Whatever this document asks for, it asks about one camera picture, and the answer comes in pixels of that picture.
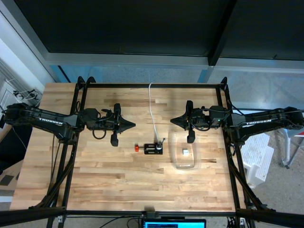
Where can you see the grey metal chair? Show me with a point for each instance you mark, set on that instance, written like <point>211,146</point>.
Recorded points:
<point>288,147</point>

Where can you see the white plug holder block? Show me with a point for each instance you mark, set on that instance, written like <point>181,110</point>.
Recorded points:
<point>185,151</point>

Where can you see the black metal table frame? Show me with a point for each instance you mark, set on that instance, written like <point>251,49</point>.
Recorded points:
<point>69,166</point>

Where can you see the small black fixed camera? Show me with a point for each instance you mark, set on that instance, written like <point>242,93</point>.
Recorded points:
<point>150,212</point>

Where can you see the brown cardboard box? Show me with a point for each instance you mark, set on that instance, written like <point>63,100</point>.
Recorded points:
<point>9,175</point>

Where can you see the laptop with blue screen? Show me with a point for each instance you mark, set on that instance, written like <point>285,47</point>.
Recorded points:
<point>173,224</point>

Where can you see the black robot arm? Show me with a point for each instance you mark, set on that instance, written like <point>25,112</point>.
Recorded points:
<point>259,122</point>
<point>51,121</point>

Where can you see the clear plastic tub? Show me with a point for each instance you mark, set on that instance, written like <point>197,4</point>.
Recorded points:
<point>185,164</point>

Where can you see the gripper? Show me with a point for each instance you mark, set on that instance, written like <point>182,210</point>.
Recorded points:
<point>191,123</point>
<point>116,123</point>

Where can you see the black wall column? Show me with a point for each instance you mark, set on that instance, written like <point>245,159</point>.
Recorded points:
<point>223,31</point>

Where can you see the black clamp with red knob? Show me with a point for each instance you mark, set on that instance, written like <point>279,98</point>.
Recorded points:
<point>149,148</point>

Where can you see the white foam packaging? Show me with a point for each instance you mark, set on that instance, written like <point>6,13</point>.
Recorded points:
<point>257,156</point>

